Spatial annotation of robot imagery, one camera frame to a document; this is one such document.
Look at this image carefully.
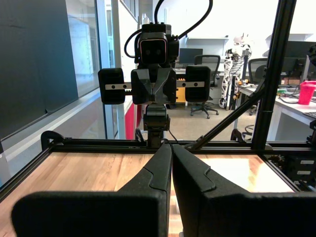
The pink-red plastic container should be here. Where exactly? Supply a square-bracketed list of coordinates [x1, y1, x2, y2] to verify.
[298, 80, 316, 106]

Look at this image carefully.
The grey mesh office chair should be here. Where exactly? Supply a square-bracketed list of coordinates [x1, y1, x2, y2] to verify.
[248, 58, 269, 116]

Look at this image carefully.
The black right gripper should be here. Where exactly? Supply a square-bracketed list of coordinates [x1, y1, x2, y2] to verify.
[98, 62, 212, 104]

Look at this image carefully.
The short black right gripper cable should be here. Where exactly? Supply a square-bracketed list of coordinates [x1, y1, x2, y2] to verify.
[124, 31, 143, 59]

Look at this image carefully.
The small dark computer monitor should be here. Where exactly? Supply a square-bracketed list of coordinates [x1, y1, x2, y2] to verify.
[179, 48, 203, 65]

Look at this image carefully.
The black metal table frame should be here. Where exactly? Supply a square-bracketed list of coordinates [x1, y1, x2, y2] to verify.
[0, 0, 316, 198]

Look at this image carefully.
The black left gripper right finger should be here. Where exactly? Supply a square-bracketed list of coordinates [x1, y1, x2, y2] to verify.
[172, 144, 316, 237]

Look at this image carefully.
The black office chair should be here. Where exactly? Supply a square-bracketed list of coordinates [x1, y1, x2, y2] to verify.
[190, 54, 221, 119]

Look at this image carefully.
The white office desk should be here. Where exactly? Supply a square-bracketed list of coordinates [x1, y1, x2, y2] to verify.
[268, 95, 316, 142]

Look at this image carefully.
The yellow cabinet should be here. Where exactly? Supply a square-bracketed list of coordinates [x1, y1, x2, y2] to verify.
[176, 86, 186, 104]

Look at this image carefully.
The white overhead desk cabinet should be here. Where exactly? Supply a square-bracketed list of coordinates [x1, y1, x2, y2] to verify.
[185, 37, 229, 56]

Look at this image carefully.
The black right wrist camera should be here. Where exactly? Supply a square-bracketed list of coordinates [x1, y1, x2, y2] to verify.
[138, 32, 169, 64]

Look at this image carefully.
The red panel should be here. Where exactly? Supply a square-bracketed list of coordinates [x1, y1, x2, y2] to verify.
[124, 102, 143, 140]

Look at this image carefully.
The long black right gripper cable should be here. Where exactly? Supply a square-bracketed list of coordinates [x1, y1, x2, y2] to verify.
[154, 0, 213, 40]

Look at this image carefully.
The white lattice humanoid figure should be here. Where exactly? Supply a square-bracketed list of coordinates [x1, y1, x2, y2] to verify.
[219, 32, 253, 109]

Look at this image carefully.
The large dark computer monitor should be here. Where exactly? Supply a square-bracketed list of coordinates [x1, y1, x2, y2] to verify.
[281, 40, 316, 74]

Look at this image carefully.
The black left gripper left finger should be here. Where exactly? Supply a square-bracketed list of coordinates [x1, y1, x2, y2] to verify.
[11, 143, 172, 237]

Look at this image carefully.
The black control box stack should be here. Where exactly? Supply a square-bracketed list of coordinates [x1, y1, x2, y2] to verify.
[268, 154, 316, 193]

